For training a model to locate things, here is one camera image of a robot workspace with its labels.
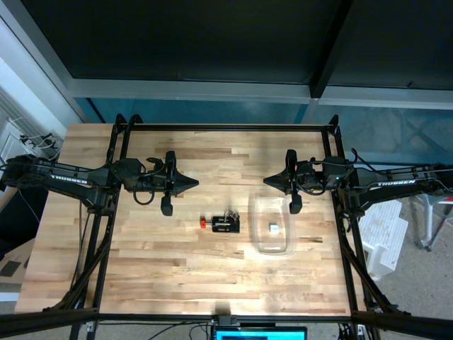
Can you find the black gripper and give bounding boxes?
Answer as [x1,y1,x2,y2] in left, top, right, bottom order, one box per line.
[140,150,200,217]
[263,149,326,215]

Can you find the black vise with red knob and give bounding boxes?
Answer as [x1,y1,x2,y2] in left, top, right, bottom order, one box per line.
[199,212,241,234]

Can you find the clear plastic tub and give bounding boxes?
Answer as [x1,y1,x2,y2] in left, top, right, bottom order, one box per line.
[251,196,297,258]

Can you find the white step stool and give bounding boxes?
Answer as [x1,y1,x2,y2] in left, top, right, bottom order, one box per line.
[356,198,403,283]

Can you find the grey metal stand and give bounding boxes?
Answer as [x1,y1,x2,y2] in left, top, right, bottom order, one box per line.
[412,193,453,253]

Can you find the screen with blue edge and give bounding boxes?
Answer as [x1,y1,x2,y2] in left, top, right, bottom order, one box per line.
[211,325,308,340]

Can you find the cardboard box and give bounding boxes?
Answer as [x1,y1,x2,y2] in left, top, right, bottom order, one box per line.
[0,239,36,284]

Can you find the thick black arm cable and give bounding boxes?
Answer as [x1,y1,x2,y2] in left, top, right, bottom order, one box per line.
[295,159,333,195]

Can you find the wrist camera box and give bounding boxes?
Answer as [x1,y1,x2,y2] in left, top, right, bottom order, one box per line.
[117,158,143,191]
[323,157,355,191]

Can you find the black aluminium table frame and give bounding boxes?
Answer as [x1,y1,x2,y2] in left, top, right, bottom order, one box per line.
[0,113,453,340]

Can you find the black table level camera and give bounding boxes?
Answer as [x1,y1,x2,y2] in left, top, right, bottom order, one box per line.
[211,311,237,327]

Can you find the white power strip cables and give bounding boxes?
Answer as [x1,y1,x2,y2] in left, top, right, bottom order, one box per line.
[16,132,63,159]

